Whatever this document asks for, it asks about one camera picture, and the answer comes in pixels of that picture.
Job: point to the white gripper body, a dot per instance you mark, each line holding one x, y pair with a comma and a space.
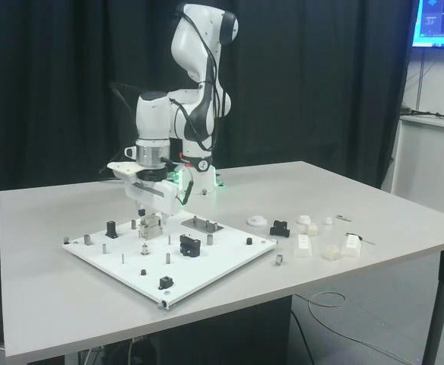
153, 199

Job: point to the grey waterproof plug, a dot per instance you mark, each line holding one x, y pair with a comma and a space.
150, 230

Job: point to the small white box dark window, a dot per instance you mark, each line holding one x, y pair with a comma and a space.
127, 148

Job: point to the white task board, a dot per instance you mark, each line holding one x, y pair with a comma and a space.
191, 273

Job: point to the white cabinet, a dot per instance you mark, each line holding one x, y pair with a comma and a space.
435, 159

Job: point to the white cube holder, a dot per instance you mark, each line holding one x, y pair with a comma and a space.
312, 231
331, 254

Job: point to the metal round peg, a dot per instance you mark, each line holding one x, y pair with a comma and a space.
167, 258
209, 240

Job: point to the black D-SUB plug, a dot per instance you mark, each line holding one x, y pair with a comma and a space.
279, 229

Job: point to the flat white plate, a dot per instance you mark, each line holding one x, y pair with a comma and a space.
121, 169

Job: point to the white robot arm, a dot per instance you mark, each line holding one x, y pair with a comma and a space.
151, 118

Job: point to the white medium gear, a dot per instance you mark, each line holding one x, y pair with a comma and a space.
303, 219

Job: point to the black curtain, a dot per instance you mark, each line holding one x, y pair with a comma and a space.
54, 76

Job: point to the blue screen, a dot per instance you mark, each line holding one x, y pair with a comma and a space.
438, 23

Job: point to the white wedge holder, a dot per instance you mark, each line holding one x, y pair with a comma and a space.
351, 247
302, 247

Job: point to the metal BNC plug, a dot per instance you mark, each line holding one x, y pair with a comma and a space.
279, 260

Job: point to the white large gear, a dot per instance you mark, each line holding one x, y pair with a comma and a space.
255, 221

